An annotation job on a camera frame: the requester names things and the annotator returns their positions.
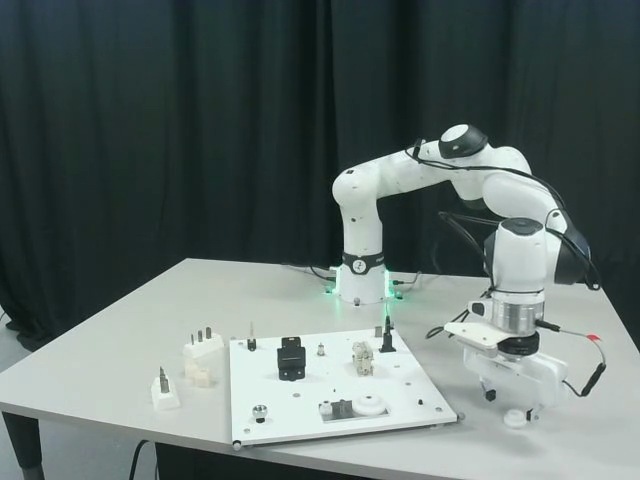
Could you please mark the pale plug connector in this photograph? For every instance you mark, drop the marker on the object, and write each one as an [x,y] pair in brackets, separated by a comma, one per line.
[361,357]

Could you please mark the white small peg holder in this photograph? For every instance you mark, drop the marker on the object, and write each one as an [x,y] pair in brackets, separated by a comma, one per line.
[165,397]

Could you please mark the metal bolt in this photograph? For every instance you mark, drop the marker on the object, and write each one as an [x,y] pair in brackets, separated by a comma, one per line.
[259,412]

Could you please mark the white wide peg holder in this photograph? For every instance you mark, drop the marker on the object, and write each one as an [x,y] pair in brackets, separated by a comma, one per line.
[202,347]

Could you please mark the white small gear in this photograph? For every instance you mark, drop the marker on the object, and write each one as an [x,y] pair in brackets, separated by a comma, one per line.
[326,408]

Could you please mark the dark table leg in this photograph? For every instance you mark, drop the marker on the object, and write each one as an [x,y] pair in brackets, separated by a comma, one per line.
[22,442]

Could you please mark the metal BNC plug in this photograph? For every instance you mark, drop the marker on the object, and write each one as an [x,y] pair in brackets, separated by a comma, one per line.
[320,348]

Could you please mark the white large gear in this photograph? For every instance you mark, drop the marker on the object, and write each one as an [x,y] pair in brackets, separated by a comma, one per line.
[371,404]

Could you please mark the black post with thin rod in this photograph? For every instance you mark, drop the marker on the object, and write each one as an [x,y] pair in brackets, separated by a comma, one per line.
[387,344]
[251,343]

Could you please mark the black D-SUB plug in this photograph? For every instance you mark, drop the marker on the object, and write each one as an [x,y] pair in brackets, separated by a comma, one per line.
[291,362]

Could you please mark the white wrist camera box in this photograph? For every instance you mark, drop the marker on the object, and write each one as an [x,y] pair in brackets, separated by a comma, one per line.
[477,307]

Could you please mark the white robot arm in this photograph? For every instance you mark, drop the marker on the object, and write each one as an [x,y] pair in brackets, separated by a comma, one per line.
[360,235]

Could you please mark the black curtains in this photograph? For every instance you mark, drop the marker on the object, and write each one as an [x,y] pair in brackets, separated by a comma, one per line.
[150,125]

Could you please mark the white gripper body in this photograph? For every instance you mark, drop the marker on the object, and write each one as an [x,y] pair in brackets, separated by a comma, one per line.
[530,377]

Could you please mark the white task board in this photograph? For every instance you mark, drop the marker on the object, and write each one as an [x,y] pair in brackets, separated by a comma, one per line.
[280,405]

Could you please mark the white medium gear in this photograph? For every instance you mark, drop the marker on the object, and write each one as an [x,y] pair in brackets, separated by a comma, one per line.
[515,419]

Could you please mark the cream block holder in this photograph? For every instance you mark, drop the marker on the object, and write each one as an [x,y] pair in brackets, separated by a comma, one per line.
[199,375]

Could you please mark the thin metal peg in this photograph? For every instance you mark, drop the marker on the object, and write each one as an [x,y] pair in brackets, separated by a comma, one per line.
[161,376]

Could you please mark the flat white mount plate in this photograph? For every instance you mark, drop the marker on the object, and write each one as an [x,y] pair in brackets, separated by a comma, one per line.
[472,334]

